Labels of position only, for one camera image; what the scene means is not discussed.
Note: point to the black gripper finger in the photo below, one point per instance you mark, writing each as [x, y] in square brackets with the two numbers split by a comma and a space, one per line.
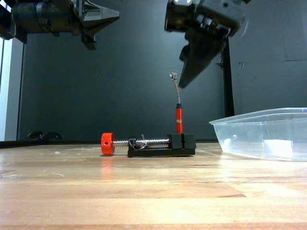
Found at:
[204, 55]
[184, 54]
[105, 13]
[96, 25]

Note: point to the red RCA socket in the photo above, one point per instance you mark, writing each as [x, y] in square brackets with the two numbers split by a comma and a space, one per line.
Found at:
[180, 128]

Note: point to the clear plastic tub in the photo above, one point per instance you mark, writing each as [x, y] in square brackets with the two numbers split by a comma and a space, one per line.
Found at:
[239, 136]

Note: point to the black vise fixture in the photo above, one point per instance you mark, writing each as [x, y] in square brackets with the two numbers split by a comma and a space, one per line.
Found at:
[182, 143]

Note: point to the silver threaded vise screw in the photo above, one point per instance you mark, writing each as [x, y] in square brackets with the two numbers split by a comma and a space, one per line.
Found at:
[156, 141]

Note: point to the red round vise knob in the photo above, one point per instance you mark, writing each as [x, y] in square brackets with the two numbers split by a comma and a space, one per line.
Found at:
[107, 143]

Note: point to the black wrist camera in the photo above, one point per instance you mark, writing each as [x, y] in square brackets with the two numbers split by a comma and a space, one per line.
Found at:
[178, 16]

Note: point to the black wall post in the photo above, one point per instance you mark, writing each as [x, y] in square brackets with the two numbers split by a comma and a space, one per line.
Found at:
[229, 95]

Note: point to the black curved frame loop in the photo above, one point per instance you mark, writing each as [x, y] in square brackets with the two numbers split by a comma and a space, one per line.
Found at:
[52, 135]
[35, 134]

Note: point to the black metal table frame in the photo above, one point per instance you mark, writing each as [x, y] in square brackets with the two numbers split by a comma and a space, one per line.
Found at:
[24, 144]

